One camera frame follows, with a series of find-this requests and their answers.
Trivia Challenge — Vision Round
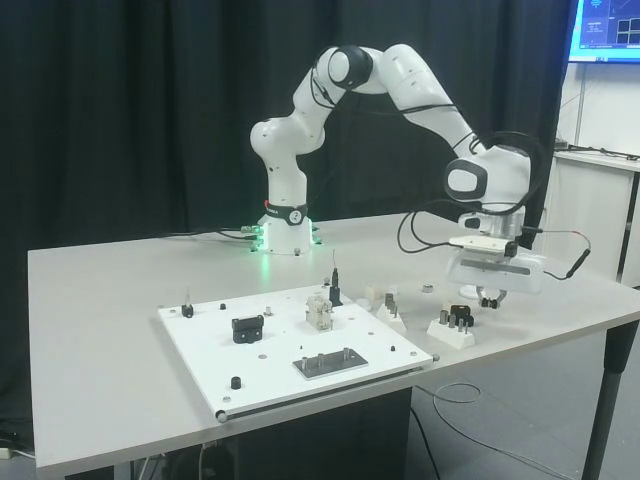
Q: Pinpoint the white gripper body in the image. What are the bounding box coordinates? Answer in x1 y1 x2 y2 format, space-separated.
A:
444 251 545 298

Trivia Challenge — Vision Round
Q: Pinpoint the black D-SUB plug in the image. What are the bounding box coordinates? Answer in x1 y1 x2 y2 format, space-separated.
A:
448 302 477 327

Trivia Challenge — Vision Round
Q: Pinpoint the white peg holder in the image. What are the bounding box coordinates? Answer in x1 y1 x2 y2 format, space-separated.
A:
372 298 409 332
427 319 476 350

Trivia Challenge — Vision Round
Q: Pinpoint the white cabinet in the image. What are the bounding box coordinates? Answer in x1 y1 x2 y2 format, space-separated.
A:
532 144 640 289

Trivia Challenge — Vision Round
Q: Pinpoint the dark table leg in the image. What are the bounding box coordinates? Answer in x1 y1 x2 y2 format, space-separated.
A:
582 319 640 480

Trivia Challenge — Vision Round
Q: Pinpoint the black box under table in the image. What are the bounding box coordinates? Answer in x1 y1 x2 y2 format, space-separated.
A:
214 387 416 480

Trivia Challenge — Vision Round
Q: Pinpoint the blue screen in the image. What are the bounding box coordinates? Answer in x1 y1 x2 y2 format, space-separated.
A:
567 0 640 65

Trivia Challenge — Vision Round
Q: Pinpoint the white task board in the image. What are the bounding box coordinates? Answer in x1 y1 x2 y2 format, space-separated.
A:
157 287 441 424

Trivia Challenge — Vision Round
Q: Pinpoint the black curtain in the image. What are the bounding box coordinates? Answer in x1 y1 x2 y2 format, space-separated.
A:
0 0 581 451

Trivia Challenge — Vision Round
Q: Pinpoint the flat white mount plate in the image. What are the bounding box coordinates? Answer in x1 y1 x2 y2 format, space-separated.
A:
448 234 519 254

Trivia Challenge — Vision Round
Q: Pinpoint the silver wrist ring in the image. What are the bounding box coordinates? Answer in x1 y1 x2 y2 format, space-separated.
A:
487 212 524 241

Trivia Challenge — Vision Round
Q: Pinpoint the small white camera box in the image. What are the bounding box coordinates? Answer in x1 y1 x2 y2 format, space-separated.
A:
458 212 494 235

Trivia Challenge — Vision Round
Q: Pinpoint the grey floor cable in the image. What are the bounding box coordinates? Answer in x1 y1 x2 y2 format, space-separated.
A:
409 382 596 480

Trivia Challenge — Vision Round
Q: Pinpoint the black plug with thin wire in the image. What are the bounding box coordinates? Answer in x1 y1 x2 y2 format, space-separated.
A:
327 251 346 307

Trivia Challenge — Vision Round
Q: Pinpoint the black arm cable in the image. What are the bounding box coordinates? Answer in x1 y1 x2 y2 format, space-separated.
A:
307 62 549 261

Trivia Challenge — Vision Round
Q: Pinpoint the black base cable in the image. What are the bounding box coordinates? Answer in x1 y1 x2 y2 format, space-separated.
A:
167 225 266 247

